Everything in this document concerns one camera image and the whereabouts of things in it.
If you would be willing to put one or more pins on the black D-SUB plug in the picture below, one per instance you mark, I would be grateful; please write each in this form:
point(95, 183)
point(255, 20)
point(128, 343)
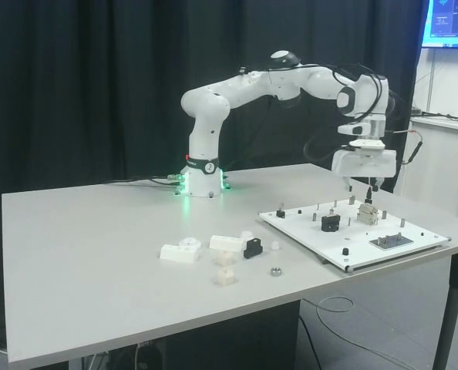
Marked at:
point(252, 249)

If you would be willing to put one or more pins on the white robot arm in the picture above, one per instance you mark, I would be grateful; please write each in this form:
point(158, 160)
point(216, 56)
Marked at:
point(206, 104)

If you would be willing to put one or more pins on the black curtain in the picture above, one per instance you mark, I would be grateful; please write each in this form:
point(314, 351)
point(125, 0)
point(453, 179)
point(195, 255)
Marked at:
point(78, 77)

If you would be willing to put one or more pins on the white rectangular holder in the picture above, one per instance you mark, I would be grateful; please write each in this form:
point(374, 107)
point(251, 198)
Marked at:
point(179, 254)
point(225, 243)

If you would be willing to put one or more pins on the white task board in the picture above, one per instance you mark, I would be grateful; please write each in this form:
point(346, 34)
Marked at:
point(306, 237)

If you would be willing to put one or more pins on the white small gear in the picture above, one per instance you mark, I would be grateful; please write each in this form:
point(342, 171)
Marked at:
point(275, 245)

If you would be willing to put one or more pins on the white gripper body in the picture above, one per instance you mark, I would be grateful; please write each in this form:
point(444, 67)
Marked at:
point(364, 162)

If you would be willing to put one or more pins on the blue screen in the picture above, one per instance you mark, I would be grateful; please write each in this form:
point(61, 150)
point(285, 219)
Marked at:
point(450, 21)

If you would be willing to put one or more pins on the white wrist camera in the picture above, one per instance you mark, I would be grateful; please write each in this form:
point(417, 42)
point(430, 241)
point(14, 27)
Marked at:
point(352, 129)

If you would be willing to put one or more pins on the white cabinet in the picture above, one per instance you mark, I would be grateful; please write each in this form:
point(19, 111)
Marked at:
point(437, 165)

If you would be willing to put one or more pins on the dark table leg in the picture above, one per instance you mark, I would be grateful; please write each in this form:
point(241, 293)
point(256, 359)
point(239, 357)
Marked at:
point(450, 327)

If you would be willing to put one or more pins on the small white square holder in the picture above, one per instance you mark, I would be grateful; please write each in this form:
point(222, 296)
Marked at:
point(223, 278)
point(223, 258)

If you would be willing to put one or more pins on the grey waterproof plug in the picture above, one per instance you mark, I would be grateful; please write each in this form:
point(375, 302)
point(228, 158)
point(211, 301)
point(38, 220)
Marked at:
point(368, 216)

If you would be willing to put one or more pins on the metal hex nut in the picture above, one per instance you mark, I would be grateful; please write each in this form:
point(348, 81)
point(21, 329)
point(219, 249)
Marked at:
point(275, 271)

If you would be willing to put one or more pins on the white large gear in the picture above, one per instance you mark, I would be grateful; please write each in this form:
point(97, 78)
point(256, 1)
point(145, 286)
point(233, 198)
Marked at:
point(187, 243)

